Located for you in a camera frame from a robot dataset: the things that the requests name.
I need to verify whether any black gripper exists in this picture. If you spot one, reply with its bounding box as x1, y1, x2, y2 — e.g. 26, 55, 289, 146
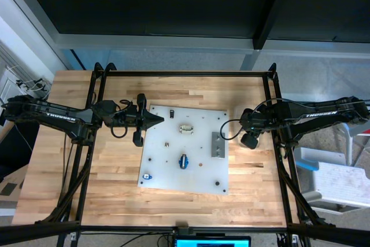
240, 107, 265, 150
124, 93, 165, 147

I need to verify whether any clear plastic tub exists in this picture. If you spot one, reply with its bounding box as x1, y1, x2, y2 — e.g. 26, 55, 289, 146
233, 104, 261, 151

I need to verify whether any grey metal block with holes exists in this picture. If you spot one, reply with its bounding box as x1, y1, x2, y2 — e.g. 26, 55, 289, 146
210, 132, 225, 160

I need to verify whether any white board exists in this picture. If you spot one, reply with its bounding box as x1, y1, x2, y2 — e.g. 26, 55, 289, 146
136, 104, 230, 196

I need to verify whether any white step stool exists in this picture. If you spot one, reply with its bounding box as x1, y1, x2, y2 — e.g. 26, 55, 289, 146
294, 147, 370, 216

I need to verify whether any blue laptop screen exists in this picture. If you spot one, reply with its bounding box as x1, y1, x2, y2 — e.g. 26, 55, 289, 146
172, 235, 251, 247

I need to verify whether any black pillar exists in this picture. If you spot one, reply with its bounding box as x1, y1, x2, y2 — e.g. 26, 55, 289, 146
253, 0, 290, 50

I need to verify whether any cardboard box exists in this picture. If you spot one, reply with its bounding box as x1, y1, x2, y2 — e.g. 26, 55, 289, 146
0, 164, 29, 203

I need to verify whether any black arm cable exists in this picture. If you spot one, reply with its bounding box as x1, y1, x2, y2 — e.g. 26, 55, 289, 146
110, 99, 131, 139
220, 119, 246, 141

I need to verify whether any black metal frame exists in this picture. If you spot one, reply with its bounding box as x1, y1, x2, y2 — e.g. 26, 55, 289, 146
0, 61, 370, 247

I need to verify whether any black camera on frame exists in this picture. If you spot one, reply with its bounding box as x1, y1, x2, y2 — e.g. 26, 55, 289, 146
176, 222, 193, 235

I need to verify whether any white cable bundle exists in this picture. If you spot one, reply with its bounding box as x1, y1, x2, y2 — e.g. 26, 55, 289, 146
14, 78, 50, 93

